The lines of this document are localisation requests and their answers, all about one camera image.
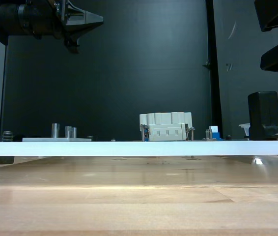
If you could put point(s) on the grey metal plate with posts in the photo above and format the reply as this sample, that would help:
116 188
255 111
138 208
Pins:
55 139

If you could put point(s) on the black aluminium frame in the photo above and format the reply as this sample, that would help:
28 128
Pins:
214 98

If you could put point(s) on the black socket block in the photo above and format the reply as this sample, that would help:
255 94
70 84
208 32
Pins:
263 110

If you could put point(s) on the black board screw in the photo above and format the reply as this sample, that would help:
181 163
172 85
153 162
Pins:
90 137
228 136

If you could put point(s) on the threaded board screw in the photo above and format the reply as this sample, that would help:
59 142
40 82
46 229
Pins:
7 136

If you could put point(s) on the beige multi-pin connector housing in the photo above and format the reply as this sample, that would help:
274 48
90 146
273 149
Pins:
168 123

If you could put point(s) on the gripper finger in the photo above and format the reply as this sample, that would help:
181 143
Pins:
92 20

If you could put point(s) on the black board foot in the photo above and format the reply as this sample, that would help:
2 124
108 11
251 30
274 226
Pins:
5 160

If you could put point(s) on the white task board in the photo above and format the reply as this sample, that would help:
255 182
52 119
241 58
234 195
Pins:
129 148

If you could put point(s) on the small white connector block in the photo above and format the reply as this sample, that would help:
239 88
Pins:
214 129

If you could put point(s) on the blue connector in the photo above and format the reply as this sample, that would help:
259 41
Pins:
146 136

